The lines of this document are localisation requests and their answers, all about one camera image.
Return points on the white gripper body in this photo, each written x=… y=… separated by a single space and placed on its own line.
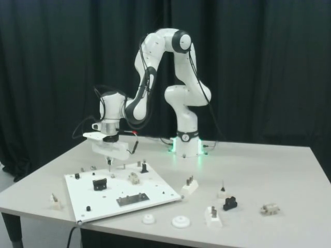
x=111 y=149

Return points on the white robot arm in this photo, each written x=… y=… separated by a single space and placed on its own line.
x=186 y=121

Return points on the white peg holder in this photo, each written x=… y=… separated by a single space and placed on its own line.
x=214 y=220
x=190 y=188

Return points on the thin metal round peg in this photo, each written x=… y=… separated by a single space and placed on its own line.
x=222 y=186

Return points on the metal nut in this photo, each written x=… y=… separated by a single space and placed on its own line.
x=93 y=168

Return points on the flat white mounting plate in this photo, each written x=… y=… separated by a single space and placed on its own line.
x=93 y=136

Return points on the black rod with red tag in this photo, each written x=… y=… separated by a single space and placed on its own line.
x=134 y=132

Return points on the white task board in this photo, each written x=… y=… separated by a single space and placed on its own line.
x=108 y=206

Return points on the metal bolt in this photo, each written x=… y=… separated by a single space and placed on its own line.
x=53 y=197

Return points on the white bolt holder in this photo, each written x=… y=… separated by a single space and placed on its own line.
x=56 y=205

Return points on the white medium gear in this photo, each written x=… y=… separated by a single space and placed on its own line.
x=148 y=219

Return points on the black cabinet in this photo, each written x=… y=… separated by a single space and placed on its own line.
x=116 y=240

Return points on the white large gear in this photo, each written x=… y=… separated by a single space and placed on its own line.
x=181 y=222

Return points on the small white holder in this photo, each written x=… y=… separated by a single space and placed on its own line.
x=222 y=195

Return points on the black table leg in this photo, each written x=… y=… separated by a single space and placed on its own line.
x=10 y=230

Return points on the black D-SUB plug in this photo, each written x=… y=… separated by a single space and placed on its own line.
x=229 y=204

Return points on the silver metal plug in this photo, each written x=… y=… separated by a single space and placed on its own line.
x=269 y=209

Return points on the black curtain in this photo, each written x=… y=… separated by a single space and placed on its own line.
x=258 y=64

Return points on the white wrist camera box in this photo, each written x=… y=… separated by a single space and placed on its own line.
x=97 y=126

